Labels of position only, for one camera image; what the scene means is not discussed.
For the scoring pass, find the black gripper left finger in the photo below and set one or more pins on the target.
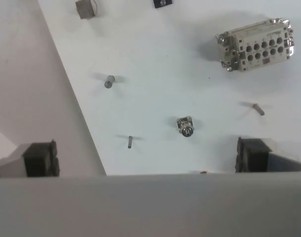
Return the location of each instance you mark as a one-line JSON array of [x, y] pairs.
[[40, 160]]

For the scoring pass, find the white task board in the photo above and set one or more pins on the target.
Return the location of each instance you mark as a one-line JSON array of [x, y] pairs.
[[165, 61]]

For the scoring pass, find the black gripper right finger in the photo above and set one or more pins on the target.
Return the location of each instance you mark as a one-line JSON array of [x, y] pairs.
[[251, 158]]

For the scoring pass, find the metal square peg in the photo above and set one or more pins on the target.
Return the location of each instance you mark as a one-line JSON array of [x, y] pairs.
[[85, 8]]

